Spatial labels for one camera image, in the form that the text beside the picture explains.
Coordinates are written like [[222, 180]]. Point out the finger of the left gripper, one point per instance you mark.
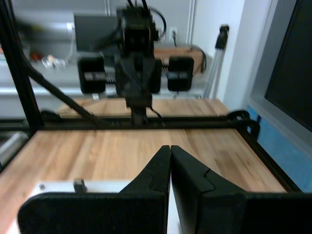
[[126, 83], [152, 78]]

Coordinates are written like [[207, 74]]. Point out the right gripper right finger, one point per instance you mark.
[[243, 214]]

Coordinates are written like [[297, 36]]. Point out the black aluminium frame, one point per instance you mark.
[[195, 122]]

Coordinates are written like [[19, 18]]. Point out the black board screw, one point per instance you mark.
[[42, 186]]

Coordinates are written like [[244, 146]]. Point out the white taskboard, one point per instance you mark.
[[104, 186]]

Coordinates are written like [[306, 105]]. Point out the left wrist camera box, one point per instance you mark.
[[137, 41]]

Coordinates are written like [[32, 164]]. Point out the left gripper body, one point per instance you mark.
[[91, 65]]

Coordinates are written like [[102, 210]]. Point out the wooden desk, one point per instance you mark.
[[180, 51]]

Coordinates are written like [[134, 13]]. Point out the black computer monitor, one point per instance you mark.
[[92, 31]]

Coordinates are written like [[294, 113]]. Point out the black clamp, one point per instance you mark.
[[79, 186]]

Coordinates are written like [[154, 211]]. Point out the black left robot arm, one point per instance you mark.
[[139, 109]]

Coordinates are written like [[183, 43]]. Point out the silver tripod with black head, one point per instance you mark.
[[223, 34]]

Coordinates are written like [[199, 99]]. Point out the grey workbench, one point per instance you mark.
[[56, 78]]

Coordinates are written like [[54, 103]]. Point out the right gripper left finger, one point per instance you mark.
[[97, 214]]

